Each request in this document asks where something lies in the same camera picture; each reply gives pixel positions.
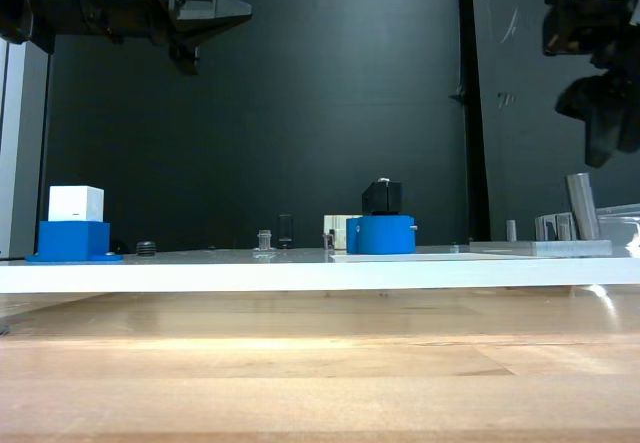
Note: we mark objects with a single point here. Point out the large steel cylinder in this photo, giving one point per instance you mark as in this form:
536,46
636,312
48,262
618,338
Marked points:
582,208

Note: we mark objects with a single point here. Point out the clear plastic tub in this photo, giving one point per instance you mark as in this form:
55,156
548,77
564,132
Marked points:
620,215

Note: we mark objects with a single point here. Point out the medium steel peg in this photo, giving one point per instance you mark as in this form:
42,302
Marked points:
542,228
563,228

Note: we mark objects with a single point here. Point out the grey peg plate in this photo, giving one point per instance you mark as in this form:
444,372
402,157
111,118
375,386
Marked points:
570,248

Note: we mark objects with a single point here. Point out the thin steel peg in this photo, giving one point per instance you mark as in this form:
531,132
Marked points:
511,230

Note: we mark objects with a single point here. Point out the white cube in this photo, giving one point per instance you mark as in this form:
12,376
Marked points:
75,203

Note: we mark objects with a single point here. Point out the black knurled plug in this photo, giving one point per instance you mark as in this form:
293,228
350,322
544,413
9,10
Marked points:
146,248

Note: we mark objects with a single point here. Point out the small black connector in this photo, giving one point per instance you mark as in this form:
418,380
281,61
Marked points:
286,228

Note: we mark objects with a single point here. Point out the clear plastic socket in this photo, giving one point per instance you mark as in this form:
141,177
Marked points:
265,242

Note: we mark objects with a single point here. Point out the blue square base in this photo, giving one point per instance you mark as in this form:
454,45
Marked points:
72,240

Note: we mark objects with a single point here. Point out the black block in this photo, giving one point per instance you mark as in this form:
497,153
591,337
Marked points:
382,197

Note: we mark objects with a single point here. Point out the beige connector housing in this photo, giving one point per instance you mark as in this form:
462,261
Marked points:
336,228

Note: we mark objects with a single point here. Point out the large white board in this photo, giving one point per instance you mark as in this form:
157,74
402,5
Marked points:
250,275

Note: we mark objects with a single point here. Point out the blue round holder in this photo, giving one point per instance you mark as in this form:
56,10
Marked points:
385,235

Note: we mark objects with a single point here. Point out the small metal connector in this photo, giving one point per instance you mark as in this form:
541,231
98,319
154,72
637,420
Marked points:
328,242

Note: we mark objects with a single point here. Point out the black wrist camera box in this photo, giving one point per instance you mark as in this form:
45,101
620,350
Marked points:
575,23

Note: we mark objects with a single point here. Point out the black frame post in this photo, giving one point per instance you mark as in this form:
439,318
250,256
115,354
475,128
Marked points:
472,113

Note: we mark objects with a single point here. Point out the grey aluminium frame post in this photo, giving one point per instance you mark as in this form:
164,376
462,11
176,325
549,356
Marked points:
20,163

